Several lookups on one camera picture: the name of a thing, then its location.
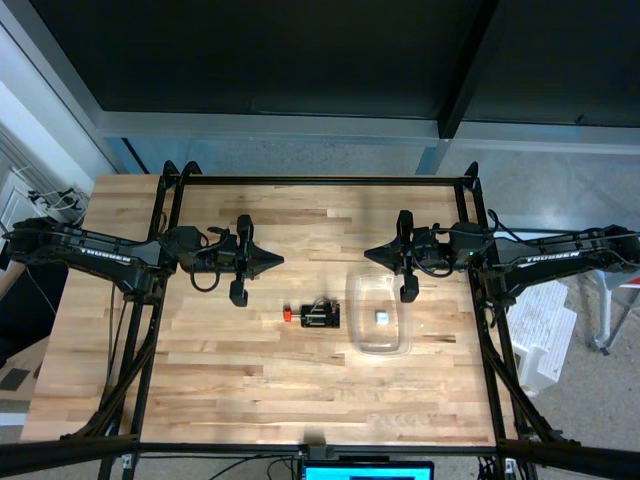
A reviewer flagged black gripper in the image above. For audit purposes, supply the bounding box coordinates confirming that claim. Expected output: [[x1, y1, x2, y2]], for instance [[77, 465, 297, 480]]
[[214, 214, 286, 308], [363, 210, 451, 305]]

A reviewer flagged clear plastic tub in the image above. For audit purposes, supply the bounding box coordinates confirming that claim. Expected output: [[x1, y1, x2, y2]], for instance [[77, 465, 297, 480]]
[[346, 271, 415, 358]]

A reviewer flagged black vise with red knob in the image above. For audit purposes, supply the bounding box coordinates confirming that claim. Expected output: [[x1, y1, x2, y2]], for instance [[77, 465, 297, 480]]
[[283, 299, 342, 331]]

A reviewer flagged white foam block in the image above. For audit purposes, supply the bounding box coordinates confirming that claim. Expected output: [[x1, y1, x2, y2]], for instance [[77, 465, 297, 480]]
[[505, 279, 580, 400]]

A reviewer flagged laptop screen with blue edge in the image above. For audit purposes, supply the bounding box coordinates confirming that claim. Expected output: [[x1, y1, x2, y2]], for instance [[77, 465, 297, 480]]
[[299, 459, 435, 480]]

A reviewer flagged grey metal stand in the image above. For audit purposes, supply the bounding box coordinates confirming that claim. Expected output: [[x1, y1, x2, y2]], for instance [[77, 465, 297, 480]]
[[564, 269, 640, 357]]

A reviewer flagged tan cardboard box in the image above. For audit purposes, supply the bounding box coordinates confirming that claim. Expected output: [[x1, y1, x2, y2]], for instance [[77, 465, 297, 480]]
[[0, 333, 51, 401]]

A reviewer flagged black white braided cable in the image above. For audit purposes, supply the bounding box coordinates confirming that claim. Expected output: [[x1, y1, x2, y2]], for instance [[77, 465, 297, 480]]
[[305, 296, 337, 322]]

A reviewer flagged black aluminium table frame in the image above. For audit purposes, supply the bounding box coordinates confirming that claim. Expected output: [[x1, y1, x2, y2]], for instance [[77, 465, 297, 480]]
[[0, 159, 640, 480]]

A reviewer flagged black white cable bundle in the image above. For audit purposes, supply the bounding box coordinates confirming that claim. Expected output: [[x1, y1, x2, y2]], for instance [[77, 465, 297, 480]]
[[25, 185, 85, 214]]

